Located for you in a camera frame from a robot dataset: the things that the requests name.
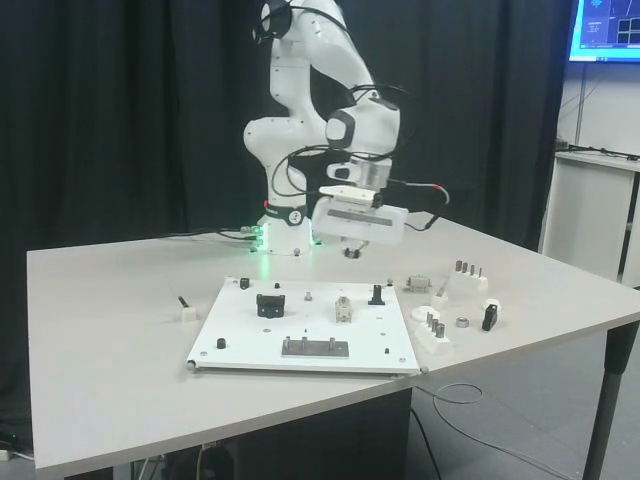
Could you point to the white large gear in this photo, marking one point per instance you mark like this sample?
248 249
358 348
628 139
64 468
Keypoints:
419 314

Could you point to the blue screen monitor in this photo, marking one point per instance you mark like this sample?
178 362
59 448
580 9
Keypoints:
600 30

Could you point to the metal BNC plug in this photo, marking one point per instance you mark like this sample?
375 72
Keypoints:
352 253

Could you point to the black floor cabinet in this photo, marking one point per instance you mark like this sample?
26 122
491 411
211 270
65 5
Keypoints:
300 440

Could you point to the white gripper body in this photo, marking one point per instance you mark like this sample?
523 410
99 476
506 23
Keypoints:
360 230

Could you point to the medium metal round peg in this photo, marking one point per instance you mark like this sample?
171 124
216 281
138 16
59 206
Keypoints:
435 323

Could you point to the white cabinet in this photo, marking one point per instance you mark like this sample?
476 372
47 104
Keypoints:
585 215

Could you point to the large metal square peg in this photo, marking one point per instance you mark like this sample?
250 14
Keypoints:
457 265

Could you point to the slim metal plug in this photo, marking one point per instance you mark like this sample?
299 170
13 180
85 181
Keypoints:
442 288

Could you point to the small white plug holder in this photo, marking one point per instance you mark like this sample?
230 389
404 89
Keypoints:
190 316

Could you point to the cream small plug holder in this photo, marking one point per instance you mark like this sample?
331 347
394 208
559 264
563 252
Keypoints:
440 300

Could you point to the black curtain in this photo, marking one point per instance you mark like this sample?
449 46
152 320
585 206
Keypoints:
125 100

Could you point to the large metal round peg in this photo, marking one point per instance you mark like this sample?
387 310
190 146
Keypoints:
441 331

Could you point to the slim black plug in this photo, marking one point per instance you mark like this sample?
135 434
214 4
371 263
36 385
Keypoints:
183 303

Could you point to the small metal round peg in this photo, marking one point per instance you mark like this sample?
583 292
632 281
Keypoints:
428 318

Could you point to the white round peg holder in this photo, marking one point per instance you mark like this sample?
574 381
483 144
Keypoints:
432 342

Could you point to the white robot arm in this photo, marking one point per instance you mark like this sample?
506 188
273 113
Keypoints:
290 80

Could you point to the white medium gear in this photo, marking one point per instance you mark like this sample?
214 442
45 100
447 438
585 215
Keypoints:
492 301

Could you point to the white power strip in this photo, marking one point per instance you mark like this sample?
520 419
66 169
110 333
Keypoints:
5 454

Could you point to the black table leg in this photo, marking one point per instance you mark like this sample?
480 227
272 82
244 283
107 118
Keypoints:
607 400

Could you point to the metal nut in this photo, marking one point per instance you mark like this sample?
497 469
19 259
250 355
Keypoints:
462 322

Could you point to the white box with dark window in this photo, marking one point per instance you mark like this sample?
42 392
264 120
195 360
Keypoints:
332 170

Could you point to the white square peg holder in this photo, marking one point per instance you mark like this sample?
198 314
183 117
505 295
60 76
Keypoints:
467 284

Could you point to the beige waterproof plug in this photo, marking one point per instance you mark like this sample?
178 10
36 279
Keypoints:
417 284

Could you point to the black D-SUB plug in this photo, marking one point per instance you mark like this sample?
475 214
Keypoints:
490 319

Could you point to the white task board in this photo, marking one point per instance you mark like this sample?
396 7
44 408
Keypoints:
240 340

